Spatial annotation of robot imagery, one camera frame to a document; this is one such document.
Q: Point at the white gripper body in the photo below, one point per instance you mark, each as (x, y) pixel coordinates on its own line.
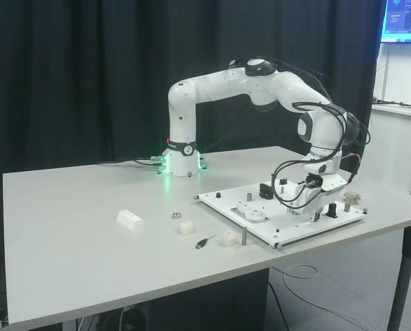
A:
(316, 198)

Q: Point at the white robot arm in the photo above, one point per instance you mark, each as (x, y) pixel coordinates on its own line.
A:
(205, 86)

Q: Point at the thick metal round peg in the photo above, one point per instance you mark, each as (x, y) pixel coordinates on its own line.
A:
(249, 197)

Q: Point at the slim metal round peg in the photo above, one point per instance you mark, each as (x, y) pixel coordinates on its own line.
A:
(243, 236)

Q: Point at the white small peg holder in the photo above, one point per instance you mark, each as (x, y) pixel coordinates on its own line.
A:
(228, 239)
(187, 228)

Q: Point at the beige plug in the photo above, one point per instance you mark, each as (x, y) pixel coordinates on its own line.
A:
(352, 197)

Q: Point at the thin black rod with red tag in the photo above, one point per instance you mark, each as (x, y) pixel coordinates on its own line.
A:
(356, 167)

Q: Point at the black connector block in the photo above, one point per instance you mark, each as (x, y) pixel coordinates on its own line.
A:
(265, 191)

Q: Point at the white large gear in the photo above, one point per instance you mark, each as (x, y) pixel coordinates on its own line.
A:
(256, 216)

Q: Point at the white medium gear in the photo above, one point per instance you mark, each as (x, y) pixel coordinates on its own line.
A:
(242, 207)

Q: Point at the white task board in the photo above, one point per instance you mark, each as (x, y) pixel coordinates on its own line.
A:
(226, 210)

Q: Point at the white cabinet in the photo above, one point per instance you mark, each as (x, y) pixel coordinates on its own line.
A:
(395, 145)

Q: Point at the dark table leg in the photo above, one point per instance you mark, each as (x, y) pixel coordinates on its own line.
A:
(403, 276)

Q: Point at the black USB plug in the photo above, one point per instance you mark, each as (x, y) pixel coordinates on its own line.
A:
(201, 243)

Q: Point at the metal nut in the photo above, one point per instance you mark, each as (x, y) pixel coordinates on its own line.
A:
(177, 215)

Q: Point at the white long holder with holes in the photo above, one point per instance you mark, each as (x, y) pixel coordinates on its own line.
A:
(129, 220)

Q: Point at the blue monitor screen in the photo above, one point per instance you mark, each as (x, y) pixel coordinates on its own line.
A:
(403, 20)

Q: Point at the black curtain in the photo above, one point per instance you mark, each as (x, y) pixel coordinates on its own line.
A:
(88, 69)

